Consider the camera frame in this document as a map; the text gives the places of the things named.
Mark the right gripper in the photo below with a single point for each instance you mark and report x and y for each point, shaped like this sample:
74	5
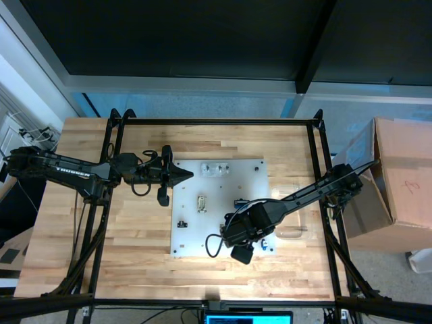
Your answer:
249	224

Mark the white task board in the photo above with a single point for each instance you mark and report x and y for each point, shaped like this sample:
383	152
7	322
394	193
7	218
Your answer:
195	236

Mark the black frame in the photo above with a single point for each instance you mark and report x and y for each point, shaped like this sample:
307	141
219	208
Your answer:
104	236

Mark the beige many-pin connector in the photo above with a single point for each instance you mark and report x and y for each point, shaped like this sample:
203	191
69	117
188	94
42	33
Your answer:
202	203

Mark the clear plastic container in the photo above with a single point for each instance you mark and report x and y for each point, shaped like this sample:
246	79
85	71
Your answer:
293	233

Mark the blue screen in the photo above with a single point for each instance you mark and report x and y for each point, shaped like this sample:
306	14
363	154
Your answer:
248	319

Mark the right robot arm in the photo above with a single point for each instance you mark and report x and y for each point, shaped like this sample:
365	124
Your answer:
303	194

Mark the cardboard box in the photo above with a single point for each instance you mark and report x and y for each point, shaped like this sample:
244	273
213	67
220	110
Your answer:
401	189

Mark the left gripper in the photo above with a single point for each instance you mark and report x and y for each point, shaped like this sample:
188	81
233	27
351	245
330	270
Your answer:
166	175

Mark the black block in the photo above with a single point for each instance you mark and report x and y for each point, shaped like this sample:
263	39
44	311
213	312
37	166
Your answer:
182	224

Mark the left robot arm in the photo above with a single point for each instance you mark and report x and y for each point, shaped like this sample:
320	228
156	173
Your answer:
74	172

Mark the blue socket block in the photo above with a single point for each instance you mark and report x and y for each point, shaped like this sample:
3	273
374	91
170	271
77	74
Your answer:
264	244
239	202

